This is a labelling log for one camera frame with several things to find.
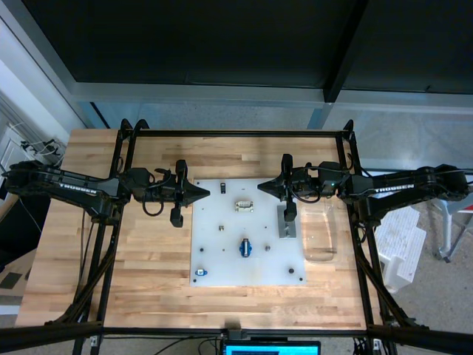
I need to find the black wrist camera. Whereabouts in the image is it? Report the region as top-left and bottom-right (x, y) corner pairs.
(319, 160), (349, 188)
(126, 167), (151, 186)

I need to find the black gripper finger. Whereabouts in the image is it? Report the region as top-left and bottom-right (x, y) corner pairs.
(256, 185), (285, 203)
(186, 192), (211, 207)
(256, 176), (285, 188)
(186, 178), (211, 194)

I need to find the grey metal stand leg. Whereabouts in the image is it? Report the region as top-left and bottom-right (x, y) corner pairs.
(424, 192), (473, 264)

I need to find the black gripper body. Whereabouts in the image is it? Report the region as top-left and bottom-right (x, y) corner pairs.
(282, 154), (321, 223)
(142, 159), (190, 228)

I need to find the grey plate with pegs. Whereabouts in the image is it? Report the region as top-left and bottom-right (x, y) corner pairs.
(276, 205), (299, 240)

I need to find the brown cardboard box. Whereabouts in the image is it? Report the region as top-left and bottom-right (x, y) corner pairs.
(0, 248), (38, 308)

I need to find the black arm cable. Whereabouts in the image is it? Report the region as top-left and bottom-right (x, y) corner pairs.
(141, 168), (171, 217)

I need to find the white stepped foam block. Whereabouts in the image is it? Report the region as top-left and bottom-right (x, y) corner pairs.
(373, 206), (429, 295)

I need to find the white plastic board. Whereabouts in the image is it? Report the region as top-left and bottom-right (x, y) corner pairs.
(189, 177), (307, 288)

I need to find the screen with blue edge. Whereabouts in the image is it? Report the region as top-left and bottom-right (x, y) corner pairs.
(220, 340), (321, 355)

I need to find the power strip with cables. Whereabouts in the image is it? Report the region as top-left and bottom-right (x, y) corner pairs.
(18, 138), (67, 160)

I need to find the clear plastic tub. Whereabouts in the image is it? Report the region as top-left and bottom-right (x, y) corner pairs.
(301, 204), (338, 264)

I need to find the black aluminium frame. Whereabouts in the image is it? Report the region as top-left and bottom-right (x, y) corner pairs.
(0, 118), (473, 355)

